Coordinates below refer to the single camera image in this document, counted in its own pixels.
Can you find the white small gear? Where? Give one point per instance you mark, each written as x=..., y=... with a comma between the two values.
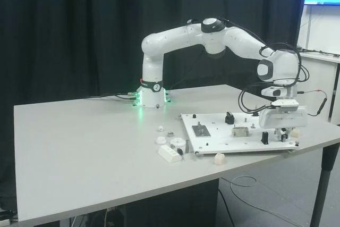
x=160, y=128

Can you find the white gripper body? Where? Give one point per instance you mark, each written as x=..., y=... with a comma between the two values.
x=284, y=119

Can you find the white task board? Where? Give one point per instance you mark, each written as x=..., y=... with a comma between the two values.
x=220, y=142

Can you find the thin black rod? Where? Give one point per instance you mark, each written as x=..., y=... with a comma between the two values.
x=322, y=104

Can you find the dark table leg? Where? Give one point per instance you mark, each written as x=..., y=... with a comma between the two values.
x=322, y=184

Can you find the black curtain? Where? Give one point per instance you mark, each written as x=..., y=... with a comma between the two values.
x=79, y=25

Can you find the white medium gear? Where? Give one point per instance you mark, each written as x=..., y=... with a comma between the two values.
x=160, y=140

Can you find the metal round peg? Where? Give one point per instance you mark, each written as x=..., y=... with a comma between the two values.
x=187, y=146

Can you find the small white holder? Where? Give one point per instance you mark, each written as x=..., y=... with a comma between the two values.
x=295, y=133
x=219, y=159

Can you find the white large gear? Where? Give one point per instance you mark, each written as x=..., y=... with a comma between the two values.
x=177, y=142

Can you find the black plug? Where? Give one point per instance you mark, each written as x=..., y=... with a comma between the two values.
x=180, y=151

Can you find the small metal round part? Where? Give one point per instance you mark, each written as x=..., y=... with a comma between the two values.
x=170, y=133

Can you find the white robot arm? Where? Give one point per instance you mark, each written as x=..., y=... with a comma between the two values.
x=154, y=59

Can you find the long white peg holder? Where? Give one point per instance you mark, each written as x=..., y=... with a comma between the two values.
x=168, y=154

